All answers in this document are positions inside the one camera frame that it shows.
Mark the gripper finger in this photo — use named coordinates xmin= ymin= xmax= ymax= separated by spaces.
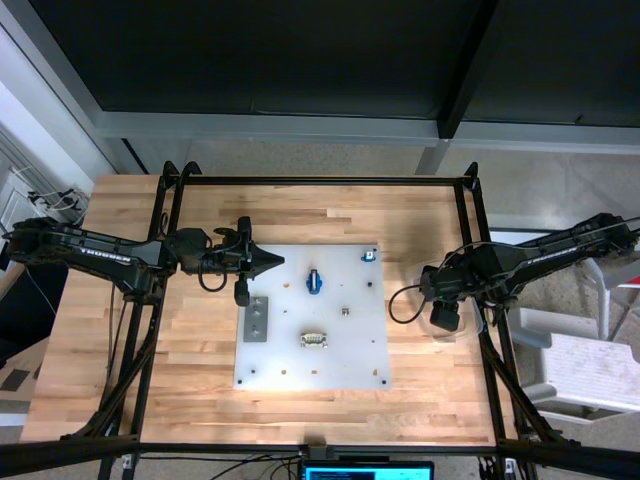
xmin=252 ymin=243 xmax=286 ymax=262
xmin=253 ymin=259 xmax=286 ymax=278

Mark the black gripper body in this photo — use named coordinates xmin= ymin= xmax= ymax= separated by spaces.
xmin=421 ymin=262 xmax=469 ymax=303
xmin=215 ymin=216 xmax=257 ymax=307

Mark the clear plastic tub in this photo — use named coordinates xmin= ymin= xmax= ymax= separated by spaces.
xmin=410 ymin=272 xmax=485 ymax=345

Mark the blue socket with metal bar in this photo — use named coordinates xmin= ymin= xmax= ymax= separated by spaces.
xmin=303 ymin=268 xmax=325 ymax=297

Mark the grey metal plate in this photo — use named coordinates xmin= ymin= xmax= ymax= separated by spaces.
xmin=243 ymin=295 xmax=270 ymax=344

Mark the white board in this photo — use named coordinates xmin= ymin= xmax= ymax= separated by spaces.
xmin=233 ymin=243 xmax=393 ymax=390

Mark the white metal stand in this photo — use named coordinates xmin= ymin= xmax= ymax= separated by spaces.
xmin=579 ymin=259 xmax=640 ymax=342

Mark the white step stool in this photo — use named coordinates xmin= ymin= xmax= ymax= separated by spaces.
xmin=512 ymin=305 xmax=640 ymax=426

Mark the power strip with plugs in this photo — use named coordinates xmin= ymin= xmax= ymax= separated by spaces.
xmin=27 ymin=185 xmax=89 ymax=214

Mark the screen with blue edge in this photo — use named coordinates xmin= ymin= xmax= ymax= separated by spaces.
xmin=298 ymin=459 xmax=435 ymax=480

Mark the cardboard box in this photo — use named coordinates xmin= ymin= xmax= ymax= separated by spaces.
xmin=0 ymin=334 xmax=51 ymax=401

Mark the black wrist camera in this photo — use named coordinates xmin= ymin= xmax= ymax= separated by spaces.
xmin=429 ymin=298 xmax=462 ymax=332

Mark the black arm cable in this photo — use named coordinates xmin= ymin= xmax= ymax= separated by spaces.
xmin=388 ymin=283 xmax=436 ymax=326
xmin=198 ymin=263 xmax=227 ymax=294

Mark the black metal frame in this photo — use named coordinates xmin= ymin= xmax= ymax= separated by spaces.
xmin=0 ymin=159 xmax=640 ymax=480

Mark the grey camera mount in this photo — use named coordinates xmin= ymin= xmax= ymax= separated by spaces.
xmin=305 ymin=438 xmax=335 ymax=460

